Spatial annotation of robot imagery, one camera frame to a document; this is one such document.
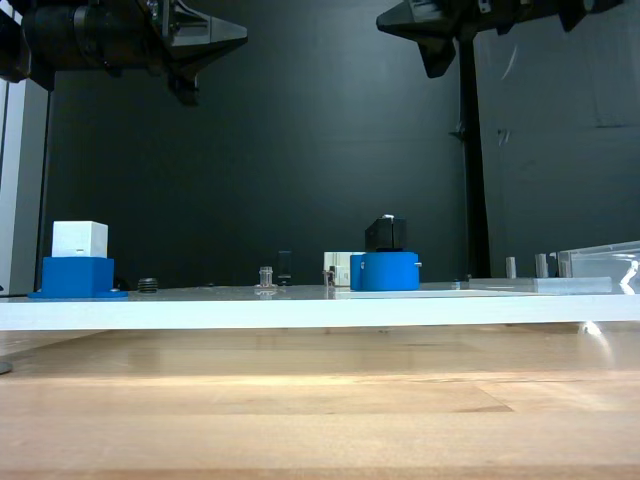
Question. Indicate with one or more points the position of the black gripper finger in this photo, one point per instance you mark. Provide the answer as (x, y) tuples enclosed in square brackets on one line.
[(425, 9), (400, 25), (220, 31), (200, 55)]

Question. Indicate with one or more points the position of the black clamp block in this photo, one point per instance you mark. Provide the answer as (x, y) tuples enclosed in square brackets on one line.
[(385, 235)]

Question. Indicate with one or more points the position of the white cube plug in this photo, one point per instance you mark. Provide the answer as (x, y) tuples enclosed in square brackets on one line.
[(75, 240)]

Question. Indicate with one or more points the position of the small black socket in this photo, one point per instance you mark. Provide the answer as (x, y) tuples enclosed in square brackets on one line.
[(285, 265)]

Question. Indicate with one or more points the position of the small clear metal standoff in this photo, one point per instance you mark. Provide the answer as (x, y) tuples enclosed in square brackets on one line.
[(266, 277)]

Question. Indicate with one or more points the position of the black knurled screw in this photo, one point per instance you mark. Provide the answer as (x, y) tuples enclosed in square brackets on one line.
[(149, 286)]

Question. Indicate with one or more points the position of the blue flanged base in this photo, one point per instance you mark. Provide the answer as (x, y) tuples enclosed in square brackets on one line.
[(75, 277)]

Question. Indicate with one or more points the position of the white connector housing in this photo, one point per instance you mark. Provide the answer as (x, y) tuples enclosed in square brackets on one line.
[(342, 267)]

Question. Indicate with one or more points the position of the small metal latch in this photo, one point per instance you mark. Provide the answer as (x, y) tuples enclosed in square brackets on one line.
[(328, 280)]

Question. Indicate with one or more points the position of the clear plastic tub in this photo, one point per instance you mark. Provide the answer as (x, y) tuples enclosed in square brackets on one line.
[(600, 255)]

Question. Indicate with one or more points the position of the white plastic board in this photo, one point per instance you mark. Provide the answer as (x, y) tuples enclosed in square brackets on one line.
[(300, 312)]

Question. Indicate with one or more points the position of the grey plate with pegs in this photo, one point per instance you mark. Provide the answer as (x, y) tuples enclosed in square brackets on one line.
[(575, 286)]

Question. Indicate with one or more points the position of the black aluminium frame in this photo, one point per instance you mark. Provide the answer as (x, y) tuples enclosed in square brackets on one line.
[(472, 150)]

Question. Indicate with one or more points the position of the blue round mount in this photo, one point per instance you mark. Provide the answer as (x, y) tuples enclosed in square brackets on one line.
[(385, 272)]

